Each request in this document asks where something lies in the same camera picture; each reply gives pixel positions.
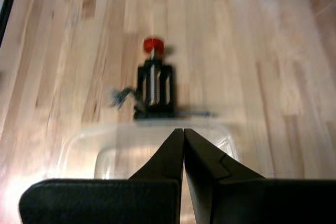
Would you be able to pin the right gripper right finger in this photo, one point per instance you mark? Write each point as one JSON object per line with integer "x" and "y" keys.
{"x": 236, "y": 203}

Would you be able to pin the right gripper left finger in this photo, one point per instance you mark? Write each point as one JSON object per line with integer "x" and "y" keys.
{"x": 110, "y": 203}

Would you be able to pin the clear plastic container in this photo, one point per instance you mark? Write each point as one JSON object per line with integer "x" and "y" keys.
{"x": 105, "y": 140}

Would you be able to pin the black clamp with red knob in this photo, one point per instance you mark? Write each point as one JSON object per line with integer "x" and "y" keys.
{"x": 168, "y": 103}

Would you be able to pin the black frame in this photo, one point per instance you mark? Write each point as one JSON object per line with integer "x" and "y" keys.
{"x": 8, "y": 1}

